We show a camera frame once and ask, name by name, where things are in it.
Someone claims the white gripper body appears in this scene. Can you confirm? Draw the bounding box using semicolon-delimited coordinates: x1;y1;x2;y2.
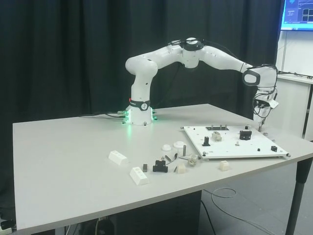
252;107;270;124

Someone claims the white peg holder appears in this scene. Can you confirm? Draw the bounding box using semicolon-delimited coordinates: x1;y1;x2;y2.
129;166;151;186
108;150;131;167

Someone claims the white cabinet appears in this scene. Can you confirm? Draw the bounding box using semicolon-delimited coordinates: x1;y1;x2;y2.
276;72;313;142

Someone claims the white task board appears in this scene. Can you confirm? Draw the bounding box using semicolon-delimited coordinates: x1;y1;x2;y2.
179;124;292;162

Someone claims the black table leg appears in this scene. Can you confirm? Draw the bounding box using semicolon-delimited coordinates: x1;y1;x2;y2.
285;156;313;235

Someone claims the blue screen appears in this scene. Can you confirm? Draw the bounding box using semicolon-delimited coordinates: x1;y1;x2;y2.
280;0;313;31

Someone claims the black D-SUB plug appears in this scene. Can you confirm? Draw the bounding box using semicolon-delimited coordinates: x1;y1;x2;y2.
152;159;169;173

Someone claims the black curtain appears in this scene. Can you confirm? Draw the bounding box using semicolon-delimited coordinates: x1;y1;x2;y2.
0;0;287;222

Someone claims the grey floor cable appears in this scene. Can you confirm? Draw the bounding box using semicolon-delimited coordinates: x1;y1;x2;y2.
201;187;291;235

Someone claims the black base cable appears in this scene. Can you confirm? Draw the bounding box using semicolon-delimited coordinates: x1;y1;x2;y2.
79;111;128;118

